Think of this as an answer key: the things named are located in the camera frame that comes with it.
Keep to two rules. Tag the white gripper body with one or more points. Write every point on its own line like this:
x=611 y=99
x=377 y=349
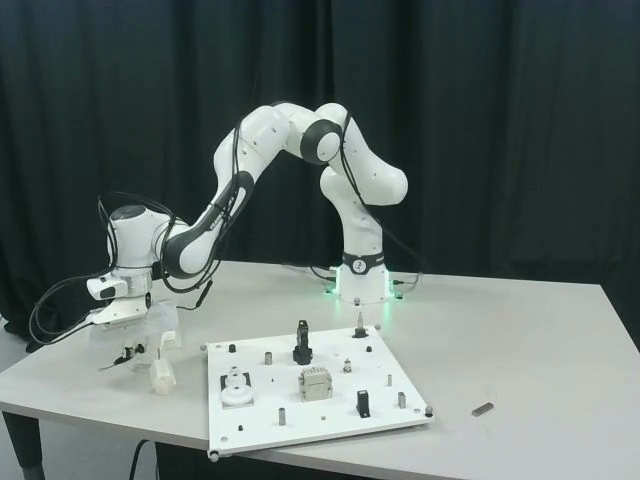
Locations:
x=122 y=314

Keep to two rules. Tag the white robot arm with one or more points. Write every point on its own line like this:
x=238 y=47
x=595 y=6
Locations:
x=265 y=135

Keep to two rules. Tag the black Ethernet plug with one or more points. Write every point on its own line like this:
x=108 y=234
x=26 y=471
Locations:
x=124 y=357

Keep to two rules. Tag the white peg holder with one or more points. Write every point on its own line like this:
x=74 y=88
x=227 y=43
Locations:
x=170 y=341
x=161 y=367

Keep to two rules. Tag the white small gear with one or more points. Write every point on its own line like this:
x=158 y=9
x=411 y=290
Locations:
x=234 y=370

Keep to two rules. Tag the white medium gear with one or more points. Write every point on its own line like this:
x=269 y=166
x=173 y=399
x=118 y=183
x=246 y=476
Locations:
x=235 y=382

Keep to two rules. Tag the white large gear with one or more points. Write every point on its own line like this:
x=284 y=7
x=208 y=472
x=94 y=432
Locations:
x=238 y=397

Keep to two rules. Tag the black table leg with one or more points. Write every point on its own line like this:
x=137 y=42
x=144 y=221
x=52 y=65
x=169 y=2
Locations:
x=22 y=445

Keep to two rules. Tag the black D-SUB plug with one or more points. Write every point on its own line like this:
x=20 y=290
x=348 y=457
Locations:
x=302 y=352

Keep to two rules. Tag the white task board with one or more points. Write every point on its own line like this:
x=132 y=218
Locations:
x=320 y=425

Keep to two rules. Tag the metal BNC plug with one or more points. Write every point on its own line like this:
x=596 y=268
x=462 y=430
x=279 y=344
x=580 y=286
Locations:
x=346 y=366

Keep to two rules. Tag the metal waterproof plug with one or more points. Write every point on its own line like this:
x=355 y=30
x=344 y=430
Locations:
x=359 y=327

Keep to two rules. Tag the metal square peg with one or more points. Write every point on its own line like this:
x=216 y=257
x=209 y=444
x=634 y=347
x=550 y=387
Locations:
x=483 y=410
x=402 y=401

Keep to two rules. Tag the black curtain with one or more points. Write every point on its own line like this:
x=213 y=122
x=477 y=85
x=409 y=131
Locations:
x=500 y=125

